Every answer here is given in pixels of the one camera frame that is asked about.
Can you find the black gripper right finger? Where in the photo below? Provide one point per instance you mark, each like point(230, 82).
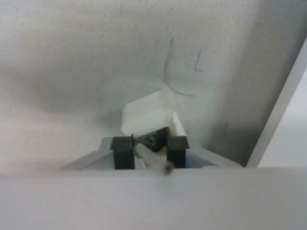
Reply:
point(177, 153)

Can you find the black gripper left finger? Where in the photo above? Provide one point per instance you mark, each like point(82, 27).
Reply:
point(122, 153)

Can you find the white task board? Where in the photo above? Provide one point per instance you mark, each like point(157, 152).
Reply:
point(287, 119)

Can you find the small white plug holder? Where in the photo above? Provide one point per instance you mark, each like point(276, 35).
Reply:
point(144, 112)

